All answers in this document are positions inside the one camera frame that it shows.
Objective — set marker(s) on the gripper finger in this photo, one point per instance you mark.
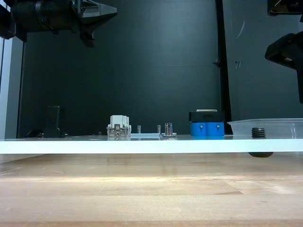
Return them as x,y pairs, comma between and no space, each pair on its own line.
99,21
107,10

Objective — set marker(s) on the beige connector housing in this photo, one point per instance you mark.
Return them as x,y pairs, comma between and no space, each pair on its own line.
118,128

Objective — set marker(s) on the blue and black connector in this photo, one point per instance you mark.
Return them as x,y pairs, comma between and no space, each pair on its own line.
207,125

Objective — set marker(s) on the small metal connector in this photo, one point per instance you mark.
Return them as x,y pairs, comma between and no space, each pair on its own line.
168,131

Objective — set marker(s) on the clear plastic tub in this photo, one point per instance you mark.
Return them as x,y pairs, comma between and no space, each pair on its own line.
279,128

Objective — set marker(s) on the black threaded screw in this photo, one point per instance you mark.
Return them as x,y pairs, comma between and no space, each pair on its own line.
258,133

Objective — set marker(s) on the black rubber foot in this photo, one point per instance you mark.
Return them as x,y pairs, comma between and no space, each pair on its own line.
260,154

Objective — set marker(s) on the clear acrylic block with screws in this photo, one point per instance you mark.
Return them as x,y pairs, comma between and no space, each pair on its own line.
144,136

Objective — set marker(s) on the white plastic board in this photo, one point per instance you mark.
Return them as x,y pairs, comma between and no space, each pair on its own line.
94,146

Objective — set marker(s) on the black upright post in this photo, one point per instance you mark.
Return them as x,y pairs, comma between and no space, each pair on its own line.
223,59

